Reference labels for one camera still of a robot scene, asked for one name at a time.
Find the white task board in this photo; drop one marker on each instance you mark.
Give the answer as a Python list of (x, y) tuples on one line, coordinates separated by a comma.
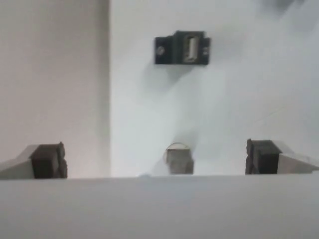
[(224, 99)]

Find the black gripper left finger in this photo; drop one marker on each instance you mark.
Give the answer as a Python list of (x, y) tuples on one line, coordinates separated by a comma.
[(46, 161)]

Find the metal square peg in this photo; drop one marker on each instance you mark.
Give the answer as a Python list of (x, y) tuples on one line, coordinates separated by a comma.
[(180, 160)]

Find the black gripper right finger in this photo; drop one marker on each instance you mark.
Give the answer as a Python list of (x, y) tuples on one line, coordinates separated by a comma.
[(261, 158)]

